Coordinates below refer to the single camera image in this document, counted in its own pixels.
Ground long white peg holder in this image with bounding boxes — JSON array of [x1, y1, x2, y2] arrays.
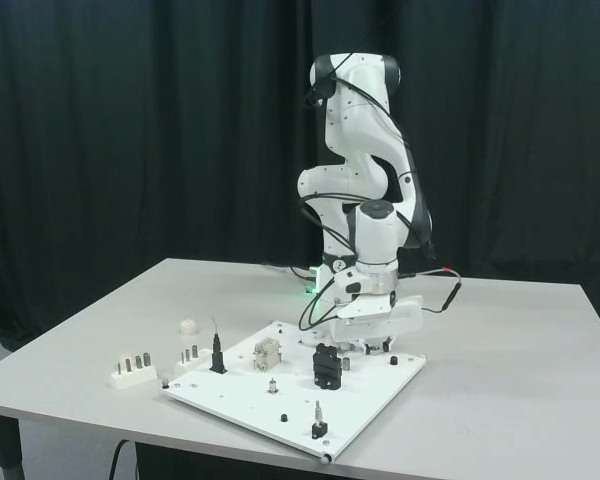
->
[[108, 366, 159, 391]]

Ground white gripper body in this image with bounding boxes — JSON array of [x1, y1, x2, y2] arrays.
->
[[329, 294, 425, 347]]

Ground white task board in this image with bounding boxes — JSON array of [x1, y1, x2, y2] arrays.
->
[[159, 318, 429, 464]]

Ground black table leg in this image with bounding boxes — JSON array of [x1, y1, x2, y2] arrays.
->
[[0, 410, 22, 480]]

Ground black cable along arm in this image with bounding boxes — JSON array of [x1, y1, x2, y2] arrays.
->
[[298, 52, 437, 332]]

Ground black USB plug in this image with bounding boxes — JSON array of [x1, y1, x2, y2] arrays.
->
[[208, 314, 229, 375]]

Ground black D-SUB plug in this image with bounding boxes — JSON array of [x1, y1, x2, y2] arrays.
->
[[312, 343, 344, 391]]

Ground black control cabinet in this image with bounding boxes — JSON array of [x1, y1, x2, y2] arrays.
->
[[134, 442, 331, 480]]

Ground small white camera box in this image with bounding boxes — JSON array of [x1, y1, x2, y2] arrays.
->
[[333, 269, 361, 297]]

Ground black cables at arm foot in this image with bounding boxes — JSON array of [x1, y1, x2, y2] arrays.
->
[[264, 262, 317, 282]]

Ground short white peg holder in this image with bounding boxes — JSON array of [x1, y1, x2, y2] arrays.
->
[[173, 355, 207, 374]]

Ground flat white mounting plate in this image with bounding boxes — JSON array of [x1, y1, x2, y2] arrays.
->
[[335, 293, 394, 319]]

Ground thin black rod on wire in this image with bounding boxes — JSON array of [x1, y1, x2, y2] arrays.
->
[[398, 265, 463, 315]]

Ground black curtain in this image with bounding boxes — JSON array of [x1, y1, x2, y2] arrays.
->
[[0, 0, 600, 346]]

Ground black floor cable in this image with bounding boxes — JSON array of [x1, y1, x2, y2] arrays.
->
[[108, 438, 134, 480]]

